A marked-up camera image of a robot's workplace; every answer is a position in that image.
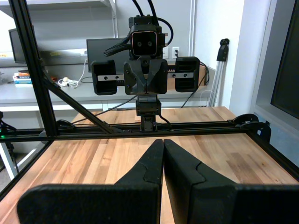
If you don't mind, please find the white wall shelf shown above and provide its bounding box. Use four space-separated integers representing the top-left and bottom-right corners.
0 0 119 59

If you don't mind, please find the stack of books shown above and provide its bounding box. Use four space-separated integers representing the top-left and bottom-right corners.
13 71 33 87

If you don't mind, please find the grey desk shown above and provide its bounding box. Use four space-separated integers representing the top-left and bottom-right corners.
0 63 217 112

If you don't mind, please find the thin black power cable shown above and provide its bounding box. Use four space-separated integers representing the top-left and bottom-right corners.
180 67 210 109

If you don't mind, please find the white coiled cable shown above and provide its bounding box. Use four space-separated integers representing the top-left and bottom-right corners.
57 58 89 89

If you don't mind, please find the black computer monitor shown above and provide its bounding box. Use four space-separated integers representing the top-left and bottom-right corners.
8 25 36 65
86 38 131 73

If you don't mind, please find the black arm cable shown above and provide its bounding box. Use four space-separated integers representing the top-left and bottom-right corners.
132 0 144 17
147 0 157 18
157 17 175 46

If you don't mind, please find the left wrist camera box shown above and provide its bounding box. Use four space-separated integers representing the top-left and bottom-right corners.
129 25 162 57

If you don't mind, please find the black aluminium frame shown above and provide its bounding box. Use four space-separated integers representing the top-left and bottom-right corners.
0 0 299 201

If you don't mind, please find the black braided cable bundle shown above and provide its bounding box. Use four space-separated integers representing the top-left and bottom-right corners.
103 35 132 58

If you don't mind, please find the white table leg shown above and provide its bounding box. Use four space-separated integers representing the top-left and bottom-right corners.
0 142 19 180

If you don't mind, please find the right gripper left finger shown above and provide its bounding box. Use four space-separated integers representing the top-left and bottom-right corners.
16 139 164 224

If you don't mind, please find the brown cardboard box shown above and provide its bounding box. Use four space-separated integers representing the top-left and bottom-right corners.
167 61 208 91

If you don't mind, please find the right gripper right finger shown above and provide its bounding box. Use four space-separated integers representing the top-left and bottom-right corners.
164 139 299 224

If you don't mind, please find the silver tripod stand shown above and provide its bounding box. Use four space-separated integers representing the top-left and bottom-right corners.
208 38 231 108

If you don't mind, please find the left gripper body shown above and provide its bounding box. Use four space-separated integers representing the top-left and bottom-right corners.
91 56 201 96

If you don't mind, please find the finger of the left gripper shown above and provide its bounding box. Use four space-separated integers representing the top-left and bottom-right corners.
123 59 147 96
146 59 168 95

